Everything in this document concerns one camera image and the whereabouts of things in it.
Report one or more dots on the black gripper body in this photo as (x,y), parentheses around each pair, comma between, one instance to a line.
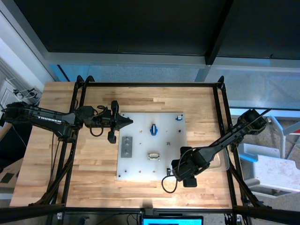
(182,174)
(113,122)

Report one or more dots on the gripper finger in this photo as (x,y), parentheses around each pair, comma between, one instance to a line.
(124,119)
(124,123)

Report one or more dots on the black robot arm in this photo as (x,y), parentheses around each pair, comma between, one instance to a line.
(47,119)
(225,140)

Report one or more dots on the blue bar clamp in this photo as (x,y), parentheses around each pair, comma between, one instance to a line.
(151,134)

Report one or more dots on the silver round bar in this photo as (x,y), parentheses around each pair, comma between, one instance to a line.
(153,129)

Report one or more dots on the white taskboard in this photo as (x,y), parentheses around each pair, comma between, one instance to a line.
(140,161)

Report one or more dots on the black block holder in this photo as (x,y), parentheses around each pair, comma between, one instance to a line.
(167,171)

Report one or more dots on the grey metal plate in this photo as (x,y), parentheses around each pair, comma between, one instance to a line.
(123,147)

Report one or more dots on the beige connector housing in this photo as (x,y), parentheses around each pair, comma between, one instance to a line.
(154,156)

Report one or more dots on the clear plastic tub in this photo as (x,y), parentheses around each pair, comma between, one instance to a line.
(220,164)

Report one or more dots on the blue-edged screen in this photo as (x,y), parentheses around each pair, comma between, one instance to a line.
(171,221)

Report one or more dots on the small blue white socket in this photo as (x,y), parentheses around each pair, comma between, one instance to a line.
(179,117)

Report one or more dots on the white step stool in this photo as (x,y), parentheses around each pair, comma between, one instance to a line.
(274,171)

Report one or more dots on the white chair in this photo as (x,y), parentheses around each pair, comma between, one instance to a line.
(277,123)

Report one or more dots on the cardboard box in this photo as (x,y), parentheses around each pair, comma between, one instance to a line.
(11,168)

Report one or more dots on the black table frame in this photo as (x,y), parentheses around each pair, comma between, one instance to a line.
(187,209)

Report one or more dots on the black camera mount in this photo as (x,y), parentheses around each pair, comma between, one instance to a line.
(150,211)

